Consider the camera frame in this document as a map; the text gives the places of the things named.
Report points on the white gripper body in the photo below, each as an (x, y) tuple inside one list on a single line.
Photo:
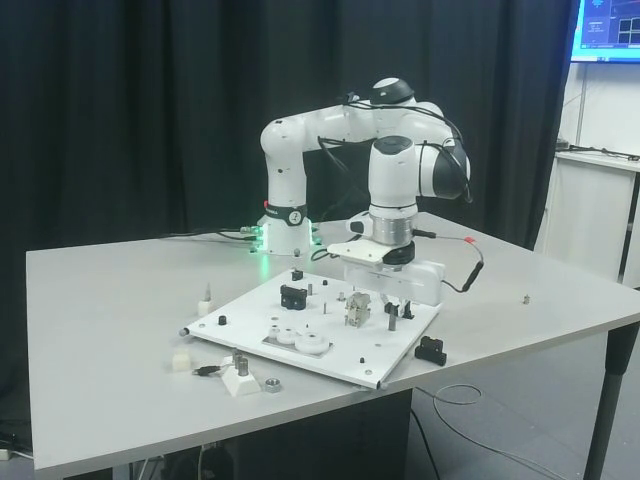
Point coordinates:
[(420, 282)]

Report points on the metal square peg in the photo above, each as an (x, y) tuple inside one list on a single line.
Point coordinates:
[(392, 322)]

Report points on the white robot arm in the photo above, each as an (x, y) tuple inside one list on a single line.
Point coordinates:
[(285, 165)]

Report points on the white multi peg holder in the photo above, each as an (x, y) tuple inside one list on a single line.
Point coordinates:
[(241, 386)]

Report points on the beige waterproof plug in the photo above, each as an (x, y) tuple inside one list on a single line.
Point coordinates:
[(358, 312)]

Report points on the white mounting plate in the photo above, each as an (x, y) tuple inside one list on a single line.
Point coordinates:
[(357, 252)]

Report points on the white large gear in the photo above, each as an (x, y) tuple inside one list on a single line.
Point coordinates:
[(312, 343)]

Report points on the white task board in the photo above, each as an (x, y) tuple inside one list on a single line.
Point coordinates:
[(320, 365)]

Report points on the white medium gear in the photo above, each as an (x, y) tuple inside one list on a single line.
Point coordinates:
[(287, 336)]

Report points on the white small gear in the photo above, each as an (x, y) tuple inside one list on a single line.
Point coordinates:
[(274, 330)]

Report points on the metal hex nut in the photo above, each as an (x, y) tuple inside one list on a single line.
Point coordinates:
[(272, 386)]

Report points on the black cabinet under table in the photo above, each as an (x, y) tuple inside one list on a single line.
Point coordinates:
[(300, 440)]

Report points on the small white holder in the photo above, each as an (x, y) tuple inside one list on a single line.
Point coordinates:
[(207, 306)]

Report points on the grey pointed bolt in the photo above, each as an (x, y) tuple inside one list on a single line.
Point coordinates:
[(207, 291)]

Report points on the white cabinet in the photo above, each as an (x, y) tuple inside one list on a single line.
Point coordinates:
[(590, 220)]

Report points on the small white block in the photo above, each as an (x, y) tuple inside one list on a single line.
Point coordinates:
[(181, 363)]

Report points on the dark table leg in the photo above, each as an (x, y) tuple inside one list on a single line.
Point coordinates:
[(607, 400)]

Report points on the black curtain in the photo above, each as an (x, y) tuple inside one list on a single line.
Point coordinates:
[(150, 100)]

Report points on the blue screen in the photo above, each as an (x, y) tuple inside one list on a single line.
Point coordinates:
[(607, 30)]

